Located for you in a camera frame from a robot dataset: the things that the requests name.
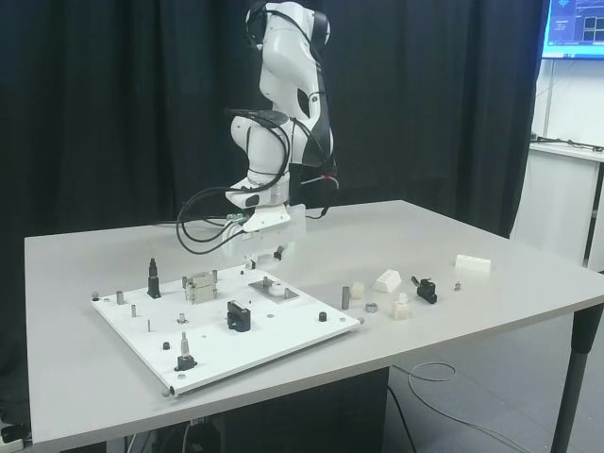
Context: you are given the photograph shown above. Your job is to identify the dark grey table leg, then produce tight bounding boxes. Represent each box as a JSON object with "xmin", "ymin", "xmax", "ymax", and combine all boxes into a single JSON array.
[{"xmin": 550, "ymin": 301, "xmax": 602, "ymax": 453}]

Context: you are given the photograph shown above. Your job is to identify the white holder with plug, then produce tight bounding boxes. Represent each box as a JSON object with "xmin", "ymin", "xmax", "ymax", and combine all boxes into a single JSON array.
[{"xmin": 389, "ymin": 292, "xmax": 412, "ymax": 322}]

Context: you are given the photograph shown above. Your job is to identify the black USB plug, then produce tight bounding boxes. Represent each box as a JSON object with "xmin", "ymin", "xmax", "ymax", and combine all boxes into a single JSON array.
[{"xmin": 411, "ymin": 275, "xmax": 440, "ymax": 304}]

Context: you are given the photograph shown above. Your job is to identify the black curtains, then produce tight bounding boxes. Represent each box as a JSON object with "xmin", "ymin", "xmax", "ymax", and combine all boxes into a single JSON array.
[{"xmin": 0, "ymin": 0, "xmax": 554, "ymax": 428}]

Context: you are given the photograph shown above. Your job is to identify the long white block holder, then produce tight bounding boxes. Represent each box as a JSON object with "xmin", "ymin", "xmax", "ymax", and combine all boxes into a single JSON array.
[{"xmin": 454, "ymin": 253, "xmax": 493, "ymax": 274}]

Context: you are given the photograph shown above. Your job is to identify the black Ethernet socket block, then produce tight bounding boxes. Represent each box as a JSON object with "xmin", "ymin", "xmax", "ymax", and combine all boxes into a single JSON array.
[{"xmin": 226, "ymin": 299, "xmax": 252, "ymax": 332}]

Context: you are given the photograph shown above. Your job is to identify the metal D-SUB plug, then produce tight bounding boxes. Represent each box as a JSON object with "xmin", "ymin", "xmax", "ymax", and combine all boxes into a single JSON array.
[{"xmin": 182, "ymin": 269, "xmax": 220, "ymax": 304}]

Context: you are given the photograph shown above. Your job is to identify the black box under table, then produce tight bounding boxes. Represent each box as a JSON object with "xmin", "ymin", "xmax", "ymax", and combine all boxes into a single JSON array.
[{"xmin": 205, "ymin": 363, "xmax": 394, "ymax": 453}]

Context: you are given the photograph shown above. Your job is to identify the white sloped holder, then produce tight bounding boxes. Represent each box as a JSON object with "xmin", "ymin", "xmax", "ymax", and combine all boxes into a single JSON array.
[{"xmin": 372, "ymin": 268, "xmax": 403, "ymax": 294}]

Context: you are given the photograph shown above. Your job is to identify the black cable on cabinet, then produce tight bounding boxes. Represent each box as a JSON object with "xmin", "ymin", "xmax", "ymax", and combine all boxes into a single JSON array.
[{"xmin": 528, "ymin": 134, "xmax": 604, "ymax": 153}]

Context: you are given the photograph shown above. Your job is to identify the metal BNC plug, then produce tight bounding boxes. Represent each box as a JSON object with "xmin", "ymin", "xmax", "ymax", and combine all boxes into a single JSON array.
[{"xmin": 176, "ymin": 330, "xmax": 198, "ymax": 373}]

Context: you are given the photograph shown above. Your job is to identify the white cabinet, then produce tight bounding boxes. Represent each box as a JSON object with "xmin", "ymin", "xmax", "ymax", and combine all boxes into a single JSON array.
[{"xmin": 511, "ymin": 139, "xmax": 604, "ymax": 274}]

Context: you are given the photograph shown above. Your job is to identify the blue screen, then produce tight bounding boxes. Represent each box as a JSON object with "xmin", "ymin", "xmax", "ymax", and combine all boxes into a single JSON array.
[{"xmin": 541, "ymin": 0, "xmax": 604, "ymax": 61}]

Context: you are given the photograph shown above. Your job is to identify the black waterproof plug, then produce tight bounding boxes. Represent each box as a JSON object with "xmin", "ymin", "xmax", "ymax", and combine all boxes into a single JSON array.
[{"xmin": 146, "ymin": 257, "xmax": 162, "ymax": 299}]

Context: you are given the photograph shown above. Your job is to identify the grey floor cable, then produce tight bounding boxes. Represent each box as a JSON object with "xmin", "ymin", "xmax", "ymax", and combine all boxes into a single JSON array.
[{"xmin": 388, "ymin": 361, "xmax": 567, "ymax": 445}]

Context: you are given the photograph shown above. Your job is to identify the white task board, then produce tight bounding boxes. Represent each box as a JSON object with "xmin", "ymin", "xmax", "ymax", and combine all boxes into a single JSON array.
[{"xmin": 90, "ymin": 261, "xmax": 364, "ymax": 397}]

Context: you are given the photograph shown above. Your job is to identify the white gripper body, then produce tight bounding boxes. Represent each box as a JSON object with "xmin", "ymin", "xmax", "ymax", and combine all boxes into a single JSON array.
[{"xmin": 222, "ymin": 205, "xmax": 308, "ymax": 260}]

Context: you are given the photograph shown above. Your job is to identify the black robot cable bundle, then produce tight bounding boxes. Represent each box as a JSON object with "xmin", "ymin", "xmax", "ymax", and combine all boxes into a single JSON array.
[{"xmin": 175, "ymin": 184, "xmax": 247, "ymax": 256}]

